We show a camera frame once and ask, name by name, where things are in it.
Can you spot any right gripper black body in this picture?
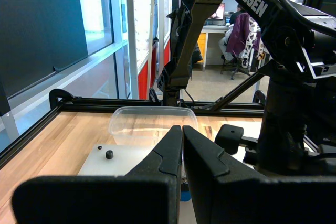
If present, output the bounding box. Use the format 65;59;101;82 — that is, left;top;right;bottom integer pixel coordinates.
215;77;336;176

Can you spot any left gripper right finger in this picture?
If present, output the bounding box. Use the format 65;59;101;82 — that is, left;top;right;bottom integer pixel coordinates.
183;125;336;224

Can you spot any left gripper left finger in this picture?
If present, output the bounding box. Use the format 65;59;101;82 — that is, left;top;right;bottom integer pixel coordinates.
12;125;184;224

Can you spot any white board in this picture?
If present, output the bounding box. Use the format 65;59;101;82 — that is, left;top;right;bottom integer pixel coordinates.
78;144;154;177

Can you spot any black office chair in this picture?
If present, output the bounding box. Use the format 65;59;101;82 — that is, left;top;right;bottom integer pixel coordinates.
220;50;251;80

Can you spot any clear plastic tub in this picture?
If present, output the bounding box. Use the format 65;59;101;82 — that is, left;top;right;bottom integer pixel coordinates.
108;106;199;146

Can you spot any white lattice structure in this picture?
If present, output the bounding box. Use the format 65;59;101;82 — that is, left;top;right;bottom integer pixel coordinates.
243;16;263;66

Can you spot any person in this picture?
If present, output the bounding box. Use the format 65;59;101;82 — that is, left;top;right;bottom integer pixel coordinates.
219;3;250;62

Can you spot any purple jacket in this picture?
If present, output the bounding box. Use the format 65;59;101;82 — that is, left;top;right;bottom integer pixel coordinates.
225;13;251;58

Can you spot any black hanging bag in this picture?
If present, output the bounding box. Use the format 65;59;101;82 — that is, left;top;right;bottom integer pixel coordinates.
193;42;203;63

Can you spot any yellow drawer cabinet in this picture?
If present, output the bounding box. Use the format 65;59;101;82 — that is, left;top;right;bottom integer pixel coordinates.
196;33;207;63

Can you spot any white desk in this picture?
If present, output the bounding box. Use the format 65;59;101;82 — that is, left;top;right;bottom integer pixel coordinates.
202;24;232;71

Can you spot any lit computer monitor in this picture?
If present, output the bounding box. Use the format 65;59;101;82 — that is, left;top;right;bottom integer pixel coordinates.
207;2;226;25

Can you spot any blue mount block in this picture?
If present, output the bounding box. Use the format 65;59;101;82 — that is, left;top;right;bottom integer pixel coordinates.
180;182;190;202

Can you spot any black aluminium frame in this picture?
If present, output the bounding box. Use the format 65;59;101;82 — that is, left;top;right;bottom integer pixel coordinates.
0;0;336;169

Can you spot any white window frame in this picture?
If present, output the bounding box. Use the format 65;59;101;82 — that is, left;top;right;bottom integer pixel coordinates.
0;0;140;154

